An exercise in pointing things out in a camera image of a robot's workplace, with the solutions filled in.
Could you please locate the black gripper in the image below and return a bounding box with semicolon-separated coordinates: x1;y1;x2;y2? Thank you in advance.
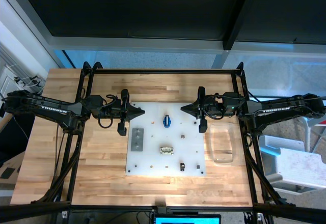
180;86;219;134
112;89;146;136

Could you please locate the grey metal plate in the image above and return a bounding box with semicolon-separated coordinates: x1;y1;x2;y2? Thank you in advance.
130;127;145;153

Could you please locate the clear plastic tub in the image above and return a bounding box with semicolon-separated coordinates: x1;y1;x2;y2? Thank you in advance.
209;122;236;164

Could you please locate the white task board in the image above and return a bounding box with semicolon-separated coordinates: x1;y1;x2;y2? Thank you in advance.
125;102;206;177

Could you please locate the blue lit screen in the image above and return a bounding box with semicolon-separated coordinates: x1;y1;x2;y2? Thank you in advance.
153;213;222;224

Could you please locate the white step stool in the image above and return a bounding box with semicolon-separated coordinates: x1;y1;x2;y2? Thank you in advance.
258;134;326;196

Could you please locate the cardboard box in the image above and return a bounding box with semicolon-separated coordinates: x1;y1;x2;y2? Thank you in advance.
0;151;26;185

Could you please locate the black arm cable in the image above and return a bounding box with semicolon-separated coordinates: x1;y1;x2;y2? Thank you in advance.
97;94;118;129
203;93;252;120

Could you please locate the black aluminium frame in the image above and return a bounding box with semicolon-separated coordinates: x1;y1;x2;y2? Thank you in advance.
0;61;326;224

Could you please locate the black wall post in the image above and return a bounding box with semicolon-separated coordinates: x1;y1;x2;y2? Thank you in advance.
223;0;255;51

